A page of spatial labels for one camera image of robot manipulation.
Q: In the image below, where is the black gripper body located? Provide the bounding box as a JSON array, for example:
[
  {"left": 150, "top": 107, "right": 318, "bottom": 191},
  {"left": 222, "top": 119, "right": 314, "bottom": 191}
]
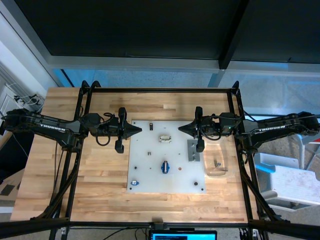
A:
[
  {"left": 194, "top": 106, "right": 215, "bottom": 154},
  {"left": 109, "top": 107, "right": 128, "bottom": 154}
]

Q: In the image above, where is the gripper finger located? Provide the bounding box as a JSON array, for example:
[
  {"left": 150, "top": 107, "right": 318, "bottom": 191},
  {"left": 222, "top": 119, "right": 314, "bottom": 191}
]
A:
[
  {"left": 125, "top": 129, "right": 143, "bottom": 139},
  {"left": 125, "top": 120, "right": 143, "bottom": 131},
  {"left": 178, "top": 120, "right": 195, "bottom": 130},
  {"left": 178, "top": 129, "right": 195, "bottom": 139}
]

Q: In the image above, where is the white taskboard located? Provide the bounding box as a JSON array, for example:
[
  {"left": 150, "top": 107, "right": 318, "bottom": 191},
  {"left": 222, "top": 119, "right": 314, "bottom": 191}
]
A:
[{"left": 126, "top": 120, "right": 208, "bottom": 194}]

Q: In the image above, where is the grey peg holder block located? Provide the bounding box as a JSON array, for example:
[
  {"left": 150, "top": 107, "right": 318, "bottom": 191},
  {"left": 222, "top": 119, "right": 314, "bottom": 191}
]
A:
[{"left": 186, "top": 139, "right": 201, "bottom": 163}]

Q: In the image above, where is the blue round holder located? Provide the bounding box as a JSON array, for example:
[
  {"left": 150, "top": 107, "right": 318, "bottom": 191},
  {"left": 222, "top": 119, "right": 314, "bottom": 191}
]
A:
[{"left": 160, "top": 161, "right": 172, "bottom": 175}]

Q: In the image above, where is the clear plastic tub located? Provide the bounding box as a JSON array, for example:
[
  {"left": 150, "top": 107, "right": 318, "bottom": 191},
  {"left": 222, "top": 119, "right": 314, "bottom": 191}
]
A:
[{"left": 202, "top": 139, "right": 232, "bottom": 180}]

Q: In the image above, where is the grey metal stand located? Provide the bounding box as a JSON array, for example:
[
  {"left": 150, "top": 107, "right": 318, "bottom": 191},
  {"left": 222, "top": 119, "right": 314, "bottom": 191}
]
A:
[{"left": 282, "top": 134, "right": 320, "bottom": 181}]

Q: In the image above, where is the blue laptop screen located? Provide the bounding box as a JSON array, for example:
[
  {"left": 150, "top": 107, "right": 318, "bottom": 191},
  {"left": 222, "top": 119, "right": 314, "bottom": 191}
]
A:
[{"left": 149, "top": 230, "right": 218, "bottom": 240}]

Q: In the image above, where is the white plastic step stool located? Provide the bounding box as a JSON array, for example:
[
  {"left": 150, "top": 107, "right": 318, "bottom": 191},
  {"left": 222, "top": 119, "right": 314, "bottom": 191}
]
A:
[{"left": 254, "top": 152, "right": 320, "bottom": 213}]

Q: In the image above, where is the brown cardboard sheet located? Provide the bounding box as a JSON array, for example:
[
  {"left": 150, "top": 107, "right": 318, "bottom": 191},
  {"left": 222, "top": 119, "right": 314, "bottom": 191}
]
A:
[{"left": 0, "top": 167, "right": 26, "bottom": 201}]

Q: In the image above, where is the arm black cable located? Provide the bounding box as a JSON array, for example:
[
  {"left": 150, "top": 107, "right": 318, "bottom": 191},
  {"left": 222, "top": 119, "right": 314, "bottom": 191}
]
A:
[
  {"left": 199, "top": 112, "right": 224, "bottom": 141},
  {"left": 95, "top": 112, "right": 116, "bottom": 147}
]

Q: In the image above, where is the black metal frame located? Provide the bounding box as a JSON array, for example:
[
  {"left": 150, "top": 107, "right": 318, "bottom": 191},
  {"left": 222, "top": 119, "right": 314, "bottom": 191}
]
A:
[{"left": 0, "top": 79, "right": 320, "bottom": 240}]

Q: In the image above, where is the black and white cable bundle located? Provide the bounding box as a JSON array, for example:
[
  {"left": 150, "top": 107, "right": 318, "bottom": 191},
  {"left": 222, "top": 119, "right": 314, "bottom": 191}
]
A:
[{"left": 12, "top": 93, "right": 46, "bottom": 107}]

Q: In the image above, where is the black table-level camera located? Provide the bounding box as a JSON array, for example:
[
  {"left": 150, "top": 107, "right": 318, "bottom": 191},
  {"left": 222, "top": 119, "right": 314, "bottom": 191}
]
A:
[{"left": 151, "top": 217, "right": 168, "bottom": 230}]

